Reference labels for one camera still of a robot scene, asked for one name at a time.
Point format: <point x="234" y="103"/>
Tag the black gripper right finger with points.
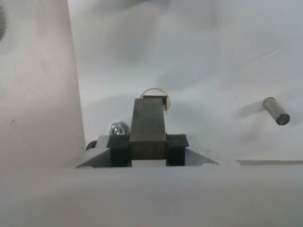
<point x="176" y="146"/>

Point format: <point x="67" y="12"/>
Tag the metal round peg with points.
<point x="275" y="111"/>

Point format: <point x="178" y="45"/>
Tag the metal square peg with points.
<point x="147" y="127"/>

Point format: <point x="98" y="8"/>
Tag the white task board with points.
<point x="189" y="59"/>

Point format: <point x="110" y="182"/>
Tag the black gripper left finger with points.
<point x="117" y="146"/>

